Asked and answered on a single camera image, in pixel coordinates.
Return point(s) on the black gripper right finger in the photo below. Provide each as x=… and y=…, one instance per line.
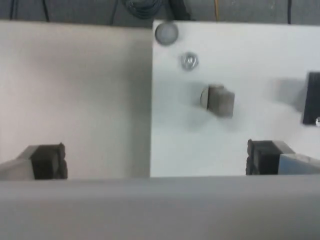
x=265, y=160

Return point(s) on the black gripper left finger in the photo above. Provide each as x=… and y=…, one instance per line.
x=48, y=162

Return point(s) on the thick metal square peg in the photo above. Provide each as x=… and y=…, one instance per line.
x=220, y=101

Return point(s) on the thick grey round peg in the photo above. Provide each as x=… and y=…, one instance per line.
x=166, y=33

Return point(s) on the white task board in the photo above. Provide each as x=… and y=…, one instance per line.
x=225, y=150

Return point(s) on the metal hex bolt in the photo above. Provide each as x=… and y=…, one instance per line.
x=190, y=61

